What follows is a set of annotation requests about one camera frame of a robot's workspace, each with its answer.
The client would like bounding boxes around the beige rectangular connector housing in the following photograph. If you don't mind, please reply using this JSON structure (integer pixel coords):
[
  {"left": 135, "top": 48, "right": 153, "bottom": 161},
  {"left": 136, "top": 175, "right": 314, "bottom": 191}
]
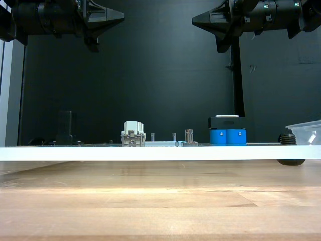
[{"left": 120, "top": 120, "right": 146, "bottom": 148}]

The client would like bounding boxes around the white taskboard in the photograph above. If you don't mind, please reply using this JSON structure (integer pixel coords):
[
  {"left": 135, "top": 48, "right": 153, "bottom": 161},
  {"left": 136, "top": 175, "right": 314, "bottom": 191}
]
[{"left": 0, "top": 143, "right": 321, "bottom": 162}]

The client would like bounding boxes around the small black clamp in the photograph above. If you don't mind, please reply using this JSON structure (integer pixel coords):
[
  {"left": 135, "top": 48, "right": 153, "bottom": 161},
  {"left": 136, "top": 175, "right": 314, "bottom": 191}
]
[{"left": 53, "top": 110, "right": 81, "bottom": 146}]

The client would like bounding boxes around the small metal socket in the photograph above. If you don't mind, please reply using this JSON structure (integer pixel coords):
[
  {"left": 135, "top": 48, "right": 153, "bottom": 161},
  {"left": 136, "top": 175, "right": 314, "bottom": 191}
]
[{"left": 181, "top": 128, "right": 199, "bottom": 147}]

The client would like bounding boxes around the clear plastic tub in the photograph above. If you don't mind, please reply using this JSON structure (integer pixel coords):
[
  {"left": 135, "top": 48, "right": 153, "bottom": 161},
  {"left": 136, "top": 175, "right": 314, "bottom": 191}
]
[{"left": 285, "top": 119, "right": 321, "bottom": 146}]

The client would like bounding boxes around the black knurled screw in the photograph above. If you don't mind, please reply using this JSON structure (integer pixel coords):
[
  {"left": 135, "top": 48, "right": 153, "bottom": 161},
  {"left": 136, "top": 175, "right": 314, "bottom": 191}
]
[{"left": 277, "top": 134, "right": 297, "bottom": 146}]

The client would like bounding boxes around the black rubber board foot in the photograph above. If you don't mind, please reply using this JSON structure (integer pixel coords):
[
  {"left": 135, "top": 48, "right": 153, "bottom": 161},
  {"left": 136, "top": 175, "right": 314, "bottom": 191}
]
[{"left": 277, "top": 159, "right": 306, "bottom": 166}]

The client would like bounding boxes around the black wall post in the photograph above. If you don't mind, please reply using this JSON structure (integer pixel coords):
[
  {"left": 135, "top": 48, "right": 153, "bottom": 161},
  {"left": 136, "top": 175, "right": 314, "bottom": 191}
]
[{"left": 225, "top": 32, "right": 246, "bottom": 118}]

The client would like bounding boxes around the blue and black connector mount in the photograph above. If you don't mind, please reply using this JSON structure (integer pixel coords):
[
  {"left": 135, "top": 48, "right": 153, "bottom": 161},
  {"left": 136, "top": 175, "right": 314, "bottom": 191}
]
[{"left": 208, "top": 114, "right": 248, "bottom": 146}]

